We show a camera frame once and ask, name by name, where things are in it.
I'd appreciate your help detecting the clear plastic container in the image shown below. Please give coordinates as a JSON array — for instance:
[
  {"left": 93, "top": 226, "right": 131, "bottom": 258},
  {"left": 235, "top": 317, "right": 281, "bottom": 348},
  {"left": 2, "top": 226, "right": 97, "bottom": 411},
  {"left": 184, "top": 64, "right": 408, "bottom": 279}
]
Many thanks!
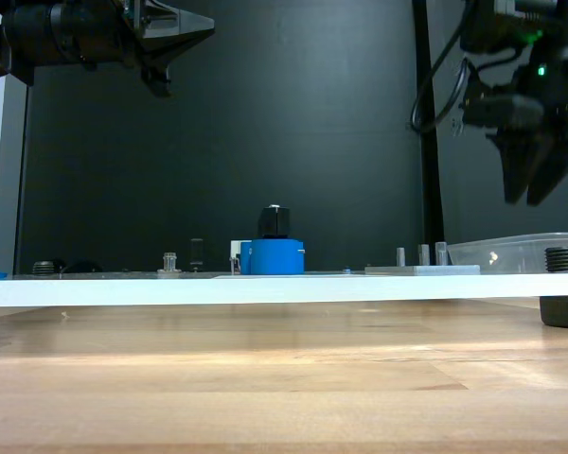
[{"left": 447, "top": 231, "right": 568, "bottom": 275}]

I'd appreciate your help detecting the grey metal plate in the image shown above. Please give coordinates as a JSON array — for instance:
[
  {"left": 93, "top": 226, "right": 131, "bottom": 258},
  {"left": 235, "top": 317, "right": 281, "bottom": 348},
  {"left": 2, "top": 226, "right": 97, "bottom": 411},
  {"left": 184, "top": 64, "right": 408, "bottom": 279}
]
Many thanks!
[{"left": 364, "top": 264, "right": 482, "bottom": 276}]

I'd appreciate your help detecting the black D-sub connector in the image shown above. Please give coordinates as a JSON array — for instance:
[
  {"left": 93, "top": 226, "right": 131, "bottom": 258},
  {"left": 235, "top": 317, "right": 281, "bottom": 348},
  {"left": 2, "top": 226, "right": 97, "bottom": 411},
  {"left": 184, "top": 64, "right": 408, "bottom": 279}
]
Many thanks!
[{"left": 258, "top": 205, "right": 290, "bottom": 239}]

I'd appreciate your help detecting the white board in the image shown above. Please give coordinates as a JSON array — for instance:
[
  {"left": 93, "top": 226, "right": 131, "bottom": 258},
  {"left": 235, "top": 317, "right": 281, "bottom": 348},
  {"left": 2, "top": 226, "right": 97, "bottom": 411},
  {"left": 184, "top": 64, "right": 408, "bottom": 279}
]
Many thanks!
[{"left": 0, "top": 272, "right": 568, "bottom": 308}]

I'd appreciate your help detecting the black cable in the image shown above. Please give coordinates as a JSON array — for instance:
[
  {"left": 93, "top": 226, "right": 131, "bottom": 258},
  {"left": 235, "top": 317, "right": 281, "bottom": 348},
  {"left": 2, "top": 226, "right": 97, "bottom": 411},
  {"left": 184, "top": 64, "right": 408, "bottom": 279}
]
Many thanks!
[
  {"left": 434, "top": 59, "right": 472, "bottom": 128},
  {"left": 409, "top": 0, "right": 474, "bottom": 134}
]

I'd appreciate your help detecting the black frame post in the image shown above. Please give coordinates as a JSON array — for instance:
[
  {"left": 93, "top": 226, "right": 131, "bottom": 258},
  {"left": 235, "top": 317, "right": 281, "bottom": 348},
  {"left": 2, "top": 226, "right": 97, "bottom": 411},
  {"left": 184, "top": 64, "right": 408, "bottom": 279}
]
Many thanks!
[{"left": 411, "top": 0, "right": 446, "bottom": 245}]

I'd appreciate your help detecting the blue connector mount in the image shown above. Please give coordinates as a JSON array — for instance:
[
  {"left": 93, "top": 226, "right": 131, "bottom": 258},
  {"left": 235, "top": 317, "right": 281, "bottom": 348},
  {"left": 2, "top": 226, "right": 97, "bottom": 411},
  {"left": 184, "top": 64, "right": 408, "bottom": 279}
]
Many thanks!
[{"left": 240, "top": 238, "right": 306, "bottom": 276}]

